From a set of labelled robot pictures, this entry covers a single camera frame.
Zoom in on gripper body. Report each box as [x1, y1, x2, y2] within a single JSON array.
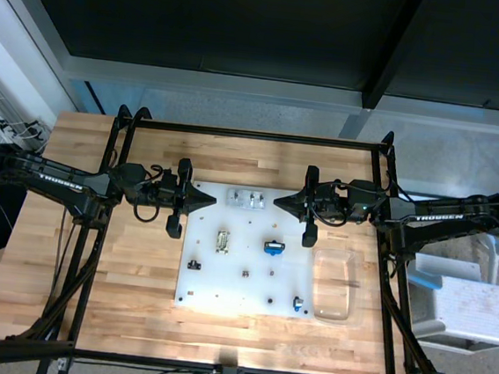
[[149, 155, 193, 239], [299, 165, 345, 252]]

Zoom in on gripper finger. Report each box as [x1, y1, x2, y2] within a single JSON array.
[[273, 187, 306, 207], [271, 202, 305, 223], [187, 180, 219, 202], [186, 198, 217, 219]]

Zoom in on beige connector housing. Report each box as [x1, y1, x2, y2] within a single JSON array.
[[215, 230, 234, 258]]

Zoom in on metal block with upright pins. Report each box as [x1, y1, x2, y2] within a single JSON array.
[[224, 187, 268, 211]]

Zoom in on white board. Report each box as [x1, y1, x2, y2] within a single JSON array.
[[173, 180, 326, 320]]

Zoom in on clear plastic tub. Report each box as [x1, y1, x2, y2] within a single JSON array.
[[306, 246, 364, 327]]

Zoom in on white plastic step stool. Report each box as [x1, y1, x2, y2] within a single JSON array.
[[401, 250, 499, 358]]

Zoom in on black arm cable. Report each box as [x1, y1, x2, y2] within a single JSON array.
[[310, 179, 355, 230], [132, 161, 167, 225]]

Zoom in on black connector on blue mount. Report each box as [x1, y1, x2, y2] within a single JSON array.
[[262, 238, 287, 260]]

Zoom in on black metal frame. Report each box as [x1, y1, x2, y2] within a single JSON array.
[[0, 92, 499, 374]]

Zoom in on grey aluminium window frame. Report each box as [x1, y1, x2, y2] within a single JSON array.
[[0, 0, 499, 152]]

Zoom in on black table-level camera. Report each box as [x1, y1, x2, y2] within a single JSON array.
[[215, 361, 246, 374]]

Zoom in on black wall beam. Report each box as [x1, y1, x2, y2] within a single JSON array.
[[360, 0, 428, 114]]

